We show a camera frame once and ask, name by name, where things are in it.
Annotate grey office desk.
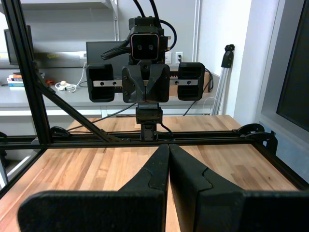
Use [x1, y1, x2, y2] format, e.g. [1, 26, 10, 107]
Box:
[0, 82, 219, 119]

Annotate large dark window pane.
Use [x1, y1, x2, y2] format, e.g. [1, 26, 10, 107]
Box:
[276, 0, 309, 132]

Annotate stacked books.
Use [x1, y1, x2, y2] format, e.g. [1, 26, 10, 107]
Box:
[6, 74, 25, 90]

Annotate black looped gripper cable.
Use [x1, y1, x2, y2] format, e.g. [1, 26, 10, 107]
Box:
[158, 19, 178, 53]

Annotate black braided cable bundle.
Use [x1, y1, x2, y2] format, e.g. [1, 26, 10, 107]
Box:
[100, 39, 133, 61]

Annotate white cable bundle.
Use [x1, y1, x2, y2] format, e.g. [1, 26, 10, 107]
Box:
[55, 61, 88, 93]

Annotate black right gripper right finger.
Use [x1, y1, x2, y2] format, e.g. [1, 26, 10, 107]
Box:
[169, 144, 309, 232]

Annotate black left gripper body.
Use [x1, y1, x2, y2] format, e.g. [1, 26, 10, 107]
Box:
[86, 60, 206, 102]

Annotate black and silver tripod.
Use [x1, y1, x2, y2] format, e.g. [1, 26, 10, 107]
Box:
[213, 44, 235, 116]

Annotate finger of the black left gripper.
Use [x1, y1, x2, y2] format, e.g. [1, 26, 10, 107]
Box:
[122, 65, 147, 103]
[146, 64, 170, 102]

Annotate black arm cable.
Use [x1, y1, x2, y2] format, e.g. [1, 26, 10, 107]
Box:
[148, 0, 161, 25]
[132, 0, 147, 19]

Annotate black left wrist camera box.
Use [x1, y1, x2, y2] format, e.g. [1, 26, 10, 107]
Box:
[130, 33, 160, 61]

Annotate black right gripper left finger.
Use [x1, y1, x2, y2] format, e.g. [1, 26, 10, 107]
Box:
[17, 144, 169, 232]

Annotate white shelf unit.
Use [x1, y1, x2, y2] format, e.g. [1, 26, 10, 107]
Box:
[0, 0, 120, 70]

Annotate white wall conduit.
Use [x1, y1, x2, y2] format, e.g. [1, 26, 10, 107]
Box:
[192, 0, 201, 64]

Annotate black computer monitor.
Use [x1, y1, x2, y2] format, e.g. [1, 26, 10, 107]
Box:
[86, 41, 132, 65]
[3, 25, 34, 66]

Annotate black aluminium frame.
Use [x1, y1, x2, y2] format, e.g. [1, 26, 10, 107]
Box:
[0, 0, 309, 191]

